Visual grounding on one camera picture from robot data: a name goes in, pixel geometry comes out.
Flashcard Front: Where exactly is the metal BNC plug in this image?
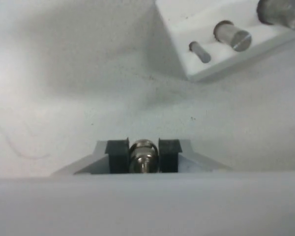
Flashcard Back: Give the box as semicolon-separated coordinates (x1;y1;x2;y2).
128;139;161;174

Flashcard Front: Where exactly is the large metal round peg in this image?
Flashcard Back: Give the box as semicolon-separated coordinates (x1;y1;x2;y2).
256;0;295;32

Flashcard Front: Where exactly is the small metal round peg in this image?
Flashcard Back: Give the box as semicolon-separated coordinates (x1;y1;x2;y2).
188;40;211;64

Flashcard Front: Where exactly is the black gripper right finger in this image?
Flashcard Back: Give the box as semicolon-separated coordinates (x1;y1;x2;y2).
158;138;234;173

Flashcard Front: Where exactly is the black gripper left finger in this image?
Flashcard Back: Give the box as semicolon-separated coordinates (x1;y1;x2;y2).
73;139;130;175

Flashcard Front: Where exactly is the medium metal round peg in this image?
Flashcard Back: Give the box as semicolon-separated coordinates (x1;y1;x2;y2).
212;20;252;53

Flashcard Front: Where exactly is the white round peg holder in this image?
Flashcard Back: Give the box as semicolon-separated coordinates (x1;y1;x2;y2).
155;0;295;82

